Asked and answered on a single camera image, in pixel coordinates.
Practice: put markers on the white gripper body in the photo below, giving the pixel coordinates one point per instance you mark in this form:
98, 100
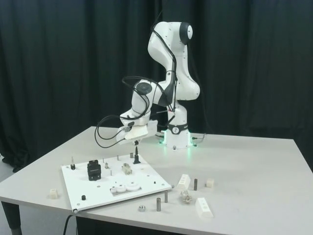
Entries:
151, 127

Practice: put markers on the black USB plug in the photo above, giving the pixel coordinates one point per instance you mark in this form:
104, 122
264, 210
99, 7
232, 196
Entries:
136, 160

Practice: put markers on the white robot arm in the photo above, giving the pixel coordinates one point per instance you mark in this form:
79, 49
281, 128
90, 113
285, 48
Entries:
171, 102

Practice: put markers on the thin black rod red tag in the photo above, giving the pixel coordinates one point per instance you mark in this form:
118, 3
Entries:
160, 112

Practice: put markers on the metal BNC plug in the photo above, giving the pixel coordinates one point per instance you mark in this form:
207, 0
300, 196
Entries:
106, 166

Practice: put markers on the white large gear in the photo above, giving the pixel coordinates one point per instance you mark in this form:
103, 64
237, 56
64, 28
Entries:
133, 186

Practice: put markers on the white medium gear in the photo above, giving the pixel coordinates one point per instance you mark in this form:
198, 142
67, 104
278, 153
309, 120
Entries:
120, 188

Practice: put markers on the black D-SUB plug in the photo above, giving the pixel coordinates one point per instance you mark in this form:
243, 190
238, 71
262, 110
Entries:
94, 171

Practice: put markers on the white small gear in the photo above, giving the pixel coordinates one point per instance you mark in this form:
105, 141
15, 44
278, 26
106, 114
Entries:
113, 190

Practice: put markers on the white holder with holes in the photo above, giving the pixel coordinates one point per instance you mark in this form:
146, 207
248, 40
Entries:
204, 208
184, 181

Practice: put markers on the metal square peg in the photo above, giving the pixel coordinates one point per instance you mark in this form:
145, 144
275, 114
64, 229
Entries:
166, 197

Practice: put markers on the metal round peg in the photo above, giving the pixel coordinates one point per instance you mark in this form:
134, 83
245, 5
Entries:
157, 204

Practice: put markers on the metal hex nut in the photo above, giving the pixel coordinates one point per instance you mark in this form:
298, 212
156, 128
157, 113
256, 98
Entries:
141, 208

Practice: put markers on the thin metal peg black base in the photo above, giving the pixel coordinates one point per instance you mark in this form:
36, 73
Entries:
72, 167

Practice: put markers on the dark metal peg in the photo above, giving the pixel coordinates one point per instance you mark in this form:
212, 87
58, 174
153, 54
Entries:
195, 184

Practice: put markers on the small black round plug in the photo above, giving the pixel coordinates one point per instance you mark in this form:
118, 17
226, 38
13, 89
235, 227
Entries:
83, 197

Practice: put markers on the white task board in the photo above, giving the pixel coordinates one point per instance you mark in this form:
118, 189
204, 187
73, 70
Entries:
73, 186

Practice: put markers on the small white cube holder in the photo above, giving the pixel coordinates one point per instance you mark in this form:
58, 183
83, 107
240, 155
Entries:
210, 183
54, 193

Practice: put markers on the black curtain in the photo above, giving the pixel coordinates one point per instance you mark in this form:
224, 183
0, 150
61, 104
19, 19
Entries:
73, 61

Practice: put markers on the black table leg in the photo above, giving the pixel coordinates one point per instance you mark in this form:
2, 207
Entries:
11, 218

